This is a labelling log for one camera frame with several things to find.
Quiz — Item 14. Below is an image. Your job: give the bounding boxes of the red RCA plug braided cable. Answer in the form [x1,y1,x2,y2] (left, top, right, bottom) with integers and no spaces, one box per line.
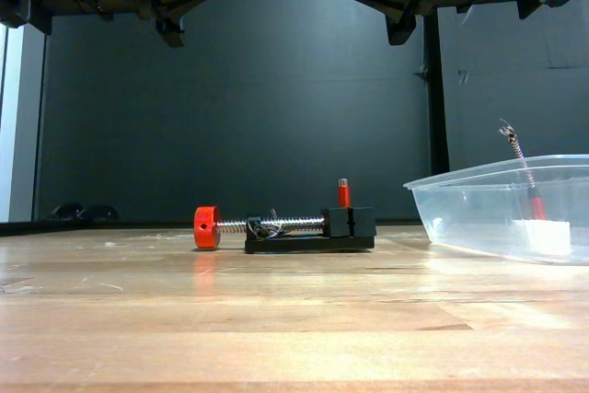
[498,118,548,223]

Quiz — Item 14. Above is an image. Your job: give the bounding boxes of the clear plastic tub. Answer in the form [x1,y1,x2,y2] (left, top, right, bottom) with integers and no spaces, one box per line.
[403,154,589,267]

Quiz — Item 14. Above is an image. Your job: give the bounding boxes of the red round vise knob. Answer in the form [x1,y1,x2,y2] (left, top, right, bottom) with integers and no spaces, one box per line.
[192,205,224,251]

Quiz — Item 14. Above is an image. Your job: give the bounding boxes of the black frame post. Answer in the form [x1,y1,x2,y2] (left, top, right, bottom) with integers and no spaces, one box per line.
[416,11,451,176]

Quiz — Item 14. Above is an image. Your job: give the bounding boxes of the silver threaded vise screw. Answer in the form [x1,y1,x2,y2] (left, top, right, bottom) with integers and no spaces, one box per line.
[214,213,330,235]

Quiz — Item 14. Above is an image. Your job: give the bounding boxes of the black rounded object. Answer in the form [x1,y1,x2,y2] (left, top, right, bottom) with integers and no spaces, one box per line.
[51,202,84,220]
[78,203,120,222]

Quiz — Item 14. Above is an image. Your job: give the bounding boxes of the black frame bottom rail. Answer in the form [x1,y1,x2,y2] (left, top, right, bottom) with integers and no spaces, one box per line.
[0,219,197,238]

